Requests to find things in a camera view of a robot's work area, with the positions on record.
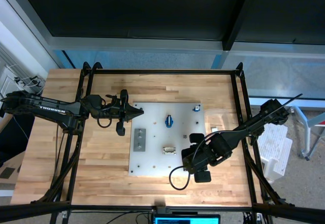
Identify clear plastic tub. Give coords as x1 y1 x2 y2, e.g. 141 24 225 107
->
204 108 231 136

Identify black table frame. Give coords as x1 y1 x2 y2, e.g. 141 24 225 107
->
0 61 325 224

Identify large blue connector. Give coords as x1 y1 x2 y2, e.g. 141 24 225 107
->
164 114 175 129

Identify beige multi-pin connector housing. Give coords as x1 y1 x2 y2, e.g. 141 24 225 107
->
162 145 177 156

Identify grey metal plate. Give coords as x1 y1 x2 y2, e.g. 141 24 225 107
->
133 127 147 153

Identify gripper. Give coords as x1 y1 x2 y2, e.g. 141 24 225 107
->
189 133 212 183
110 89 145 137

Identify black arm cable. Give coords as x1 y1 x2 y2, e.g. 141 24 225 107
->
97 117 113 129
169 134 214 190

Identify white task board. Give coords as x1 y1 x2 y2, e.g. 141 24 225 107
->
128 102 207 177

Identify grey metal tube frame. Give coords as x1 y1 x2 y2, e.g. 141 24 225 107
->
289 104 325 162

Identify black table camera mount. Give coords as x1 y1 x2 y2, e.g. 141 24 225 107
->
151 199 170 214

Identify wall plugs with cables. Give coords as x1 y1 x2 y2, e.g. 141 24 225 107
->
12 75 45 90

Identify blue-edged screen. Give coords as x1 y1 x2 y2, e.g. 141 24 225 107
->
151 213 221 224

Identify black wall post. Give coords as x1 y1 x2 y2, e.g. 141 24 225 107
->
222 0 254 51

